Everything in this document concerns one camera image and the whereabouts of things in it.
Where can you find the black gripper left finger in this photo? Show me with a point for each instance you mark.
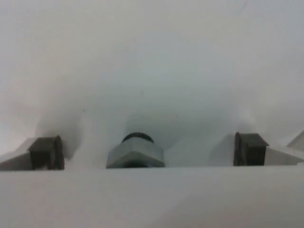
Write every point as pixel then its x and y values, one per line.
pixel 45 154

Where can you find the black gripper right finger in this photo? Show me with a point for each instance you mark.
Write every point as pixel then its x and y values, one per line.
pixel 249 152

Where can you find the metal bolt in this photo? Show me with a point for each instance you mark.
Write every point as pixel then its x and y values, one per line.
pixel 135 154

